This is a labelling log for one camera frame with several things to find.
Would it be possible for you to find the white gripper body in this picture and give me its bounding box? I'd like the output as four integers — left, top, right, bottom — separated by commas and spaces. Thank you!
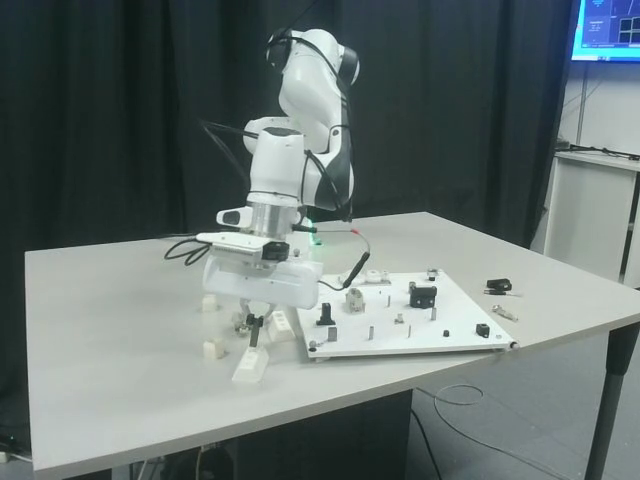
201, 254, 324, 309

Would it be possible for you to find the long white peg holder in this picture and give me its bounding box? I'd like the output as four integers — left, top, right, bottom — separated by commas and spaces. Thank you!
231, 346, 268, 386
266, 310, 294, 344

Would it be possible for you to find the flat white wrist plate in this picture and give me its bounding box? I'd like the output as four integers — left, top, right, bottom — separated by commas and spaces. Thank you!
195, 230, 272, 259

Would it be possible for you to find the small white wrist box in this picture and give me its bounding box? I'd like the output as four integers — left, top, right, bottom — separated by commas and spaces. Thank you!
215, 208, 253, 228

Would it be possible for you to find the thin black rod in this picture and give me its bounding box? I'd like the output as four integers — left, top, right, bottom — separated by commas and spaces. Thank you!
343, 248, 372, 291

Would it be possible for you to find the black box under table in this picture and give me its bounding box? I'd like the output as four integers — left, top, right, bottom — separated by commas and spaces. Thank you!
228, 388, 417, 480

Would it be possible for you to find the white task board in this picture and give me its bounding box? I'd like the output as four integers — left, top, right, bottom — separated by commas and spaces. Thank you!
298, 269, 522, 363

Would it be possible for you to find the black curtain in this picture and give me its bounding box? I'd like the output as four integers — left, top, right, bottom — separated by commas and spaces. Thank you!
0, 0, 574, 261

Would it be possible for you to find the white cabinet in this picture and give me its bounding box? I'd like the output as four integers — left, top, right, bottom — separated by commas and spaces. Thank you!
541, 148, 640, 290

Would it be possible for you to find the dark table leg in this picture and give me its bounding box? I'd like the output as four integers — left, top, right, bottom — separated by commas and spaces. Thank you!
583, 328, 629, 480

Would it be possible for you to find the blue screen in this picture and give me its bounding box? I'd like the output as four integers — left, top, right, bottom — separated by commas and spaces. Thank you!
570, 0, 640, 64

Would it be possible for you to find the black plate cable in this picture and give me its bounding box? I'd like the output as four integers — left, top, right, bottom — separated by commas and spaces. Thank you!
165, 238, 211, 264

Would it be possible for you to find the grey floor cable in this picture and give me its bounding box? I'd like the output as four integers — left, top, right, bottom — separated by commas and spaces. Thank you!
432, 383, 490, 417

